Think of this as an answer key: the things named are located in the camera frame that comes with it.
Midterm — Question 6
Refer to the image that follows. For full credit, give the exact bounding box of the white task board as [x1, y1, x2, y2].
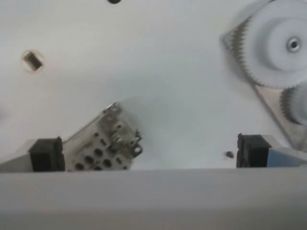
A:
[0, 0, 307, 173]

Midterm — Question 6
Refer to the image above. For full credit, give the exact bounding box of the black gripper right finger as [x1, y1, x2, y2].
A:
[236, 133, 307, 169]

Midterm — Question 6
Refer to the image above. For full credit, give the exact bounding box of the white medium gear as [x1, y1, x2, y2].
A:
[279, 83, 307, 127]

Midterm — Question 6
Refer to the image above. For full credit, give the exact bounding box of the grey waterproof plug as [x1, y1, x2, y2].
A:
[63, 105, 144, 172]

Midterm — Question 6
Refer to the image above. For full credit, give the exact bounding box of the white large gear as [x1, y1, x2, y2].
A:
[230, 0, 307, 88]

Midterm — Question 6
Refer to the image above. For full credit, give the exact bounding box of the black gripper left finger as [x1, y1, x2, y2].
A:
[0, 136, 66, 173]

